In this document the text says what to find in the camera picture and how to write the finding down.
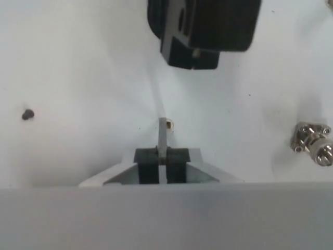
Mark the white task board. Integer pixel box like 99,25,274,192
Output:
0,0,333,189

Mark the thin metal square peg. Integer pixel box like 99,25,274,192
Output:
157,117,168,166

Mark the metal BNC plug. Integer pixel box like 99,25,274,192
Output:
311,136,333,167

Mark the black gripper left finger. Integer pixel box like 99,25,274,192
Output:
79,147,160,187

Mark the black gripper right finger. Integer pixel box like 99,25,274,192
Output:
165,147,242,184

